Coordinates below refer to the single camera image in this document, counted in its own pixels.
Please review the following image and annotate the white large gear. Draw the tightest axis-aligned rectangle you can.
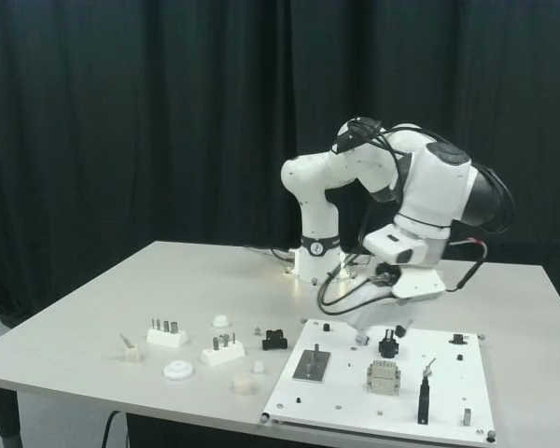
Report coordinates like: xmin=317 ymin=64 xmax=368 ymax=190
xmin=161 ymin=359 xmax=196 ymax=382

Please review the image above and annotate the black hanging cable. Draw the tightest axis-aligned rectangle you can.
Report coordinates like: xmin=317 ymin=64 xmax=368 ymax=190
xmin=101 ymin=410 xmax=127 ymax=448

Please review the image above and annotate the white task board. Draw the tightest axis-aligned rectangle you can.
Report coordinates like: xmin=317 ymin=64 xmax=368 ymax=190
xmin=259 ymin=317 xmax=497 ymax=440

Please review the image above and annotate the white cube holder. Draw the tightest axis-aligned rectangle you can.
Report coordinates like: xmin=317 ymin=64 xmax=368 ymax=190
xmin=231 ymin=372 xmax=254 ymax=396

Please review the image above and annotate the black curtain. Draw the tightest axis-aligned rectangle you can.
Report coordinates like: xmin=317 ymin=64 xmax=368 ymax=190
xmin=0 ymin=0 xmax=560 ymax=312

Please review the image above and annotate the white round peg holder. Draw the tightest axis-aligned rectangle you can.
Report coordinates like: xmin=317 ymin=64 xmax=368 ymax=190
xmin=146 ymin=328 xmax=189 ymax=349

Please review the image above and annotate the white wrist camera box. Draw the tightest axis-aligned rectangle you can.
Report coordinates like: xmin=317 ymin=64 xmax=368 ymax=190
xmin=362 ymin=223 xmax=428 ymax=265

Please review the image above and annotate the beige waterproof plug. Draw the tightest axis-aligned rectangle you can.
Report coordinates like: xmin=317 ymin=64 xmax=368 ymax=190
xmin=366 ymin=359 xmax=399 ymax=392

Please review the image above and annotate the flat white mounting plate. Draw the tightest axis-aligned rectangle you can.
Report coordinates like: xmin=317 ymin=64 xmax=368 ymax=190
xmin=390 ymin=268 xmax=445 ymax=300

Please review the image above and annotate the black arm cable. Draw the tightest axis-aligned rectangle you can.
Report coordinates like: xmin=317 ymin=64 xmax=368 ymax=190
xmin=316 ymin=116 xmax=515 ymax=316

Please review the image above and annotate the black base cable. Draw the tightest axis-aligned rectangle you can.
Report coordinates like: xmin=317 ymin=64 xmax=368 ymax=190
xmin=245 ymin=245 xmax=296 ymax=263

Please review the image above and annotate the black plug with short cable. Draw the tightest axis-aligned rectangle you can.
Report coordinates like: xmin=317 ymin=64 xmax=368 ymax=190
xmin=416 ymin=357 xmax=437 ymax=426

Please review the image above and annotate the black D-SUB plug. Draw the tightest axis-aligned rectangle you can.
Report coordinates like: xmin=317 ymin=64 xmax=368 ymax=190
xmin=261 ymin=329 xmax=288 ymax=351

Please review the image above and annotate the black table leg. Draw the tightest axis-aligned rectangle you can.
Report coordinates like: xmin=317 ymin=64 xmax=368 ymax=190
xmin=0 ymin=385 xmax=22 ymax=448

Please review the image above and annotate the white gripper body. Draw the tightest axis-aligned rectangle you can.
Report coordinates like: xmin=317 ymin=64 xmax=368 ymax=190
xmin=344 ymin=278 xmax=414 ymax=334

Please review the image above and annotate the white square peg holder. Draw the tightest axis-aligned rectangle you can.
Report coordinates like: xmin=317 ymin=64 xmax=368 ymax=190
xmin=200 ymin=343 xmax=246 ymax=368

